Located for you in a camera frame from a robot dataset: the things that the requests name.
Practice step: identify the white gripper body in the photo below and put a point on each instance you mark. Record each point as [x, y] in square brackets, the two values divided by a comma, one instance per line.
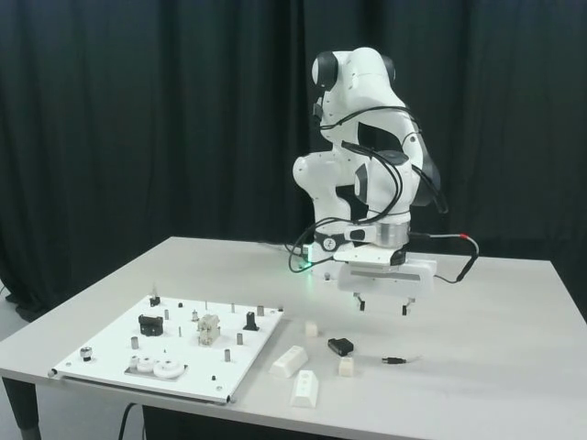
[385, 280]

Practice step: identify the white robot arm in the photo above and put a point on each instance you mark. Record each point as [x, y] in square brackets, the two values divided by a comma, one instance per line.
[330, 183]

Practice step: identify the clear Ethernet plug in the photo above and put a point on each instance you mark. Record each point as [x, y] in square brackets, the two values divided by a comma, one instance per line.
[155, 289]

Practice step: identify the flat white mounting plate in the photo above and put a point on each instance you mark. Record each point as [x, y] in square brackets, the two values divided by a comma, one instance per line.
[362, 255]

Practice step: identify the black D-SUB plug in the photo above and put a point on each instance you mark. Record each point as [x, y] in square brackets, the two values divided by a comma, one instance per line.
[341, 344]

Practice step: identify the small white cube holder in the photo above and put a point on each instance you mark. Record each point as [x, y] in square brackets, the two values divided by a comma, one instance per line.
[311, 328]
[346, 366]

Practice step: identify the long white holder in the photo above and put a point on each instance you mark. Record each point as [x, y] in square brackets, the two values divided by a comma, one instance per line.
[305, 388]
[289, 361]

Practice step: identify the white large gear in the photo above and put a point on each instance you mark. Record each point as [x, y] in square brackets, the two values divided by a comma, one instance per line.
[167, 369]

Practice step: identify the white medium gear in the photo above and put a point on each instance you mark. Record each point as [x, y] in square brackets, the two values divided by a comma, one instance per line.
[146, 364]

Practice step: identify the white small gear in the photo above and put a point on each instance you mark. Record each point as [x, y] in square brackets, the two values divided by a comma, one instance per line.
[134, 360]

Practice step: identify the white task board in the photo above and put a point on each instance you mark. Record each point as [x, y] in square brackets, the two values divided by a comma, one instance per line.
[110, 339]

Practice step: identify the black curtains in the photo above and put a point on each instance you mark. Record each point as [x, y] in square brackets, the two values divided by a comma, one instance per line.
[137, 114]

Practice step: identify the dark table leg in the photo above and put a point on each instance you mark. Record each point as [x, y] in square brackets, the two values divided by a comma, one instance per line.
[18, 405]

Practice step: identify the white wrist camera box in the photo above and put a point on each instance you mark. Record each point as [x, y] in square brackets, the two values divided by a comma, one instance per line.
[360, 234]

